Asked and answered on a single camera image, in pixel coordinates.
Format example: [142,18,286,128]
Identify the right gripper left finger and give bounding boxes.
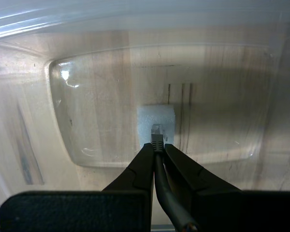
[0,142,156,232]

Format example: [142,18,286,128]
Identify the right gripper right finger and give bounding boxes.
[164,143,290,232]

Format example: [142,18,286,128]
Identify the grey cable with clear plug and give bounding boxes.
[150,123,200,232]

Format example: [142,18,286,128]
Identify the clear plastic container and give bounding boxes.
[0,0,290,232]

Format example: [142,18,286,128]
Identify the white foam pad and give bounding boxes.
[136,104,177,152]

